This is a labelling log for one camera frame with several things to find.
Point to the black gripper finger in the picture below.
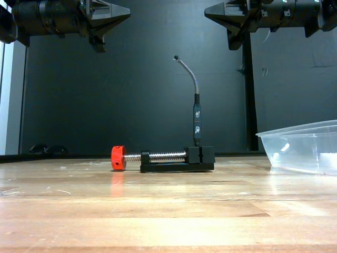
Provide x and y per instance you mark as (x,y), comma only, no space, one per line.
(231,22)
(105,25)
(105,10)
(231,8)

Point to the clear plastic tub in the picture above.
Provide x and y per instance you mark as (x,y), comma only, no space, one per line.
(295,147)

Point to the black vise with red knob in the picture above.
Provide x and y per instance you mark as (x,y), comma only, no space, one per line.
(202,158)

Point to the white foam block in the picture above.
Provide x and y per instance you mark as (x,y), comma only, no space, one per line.
(329,159)

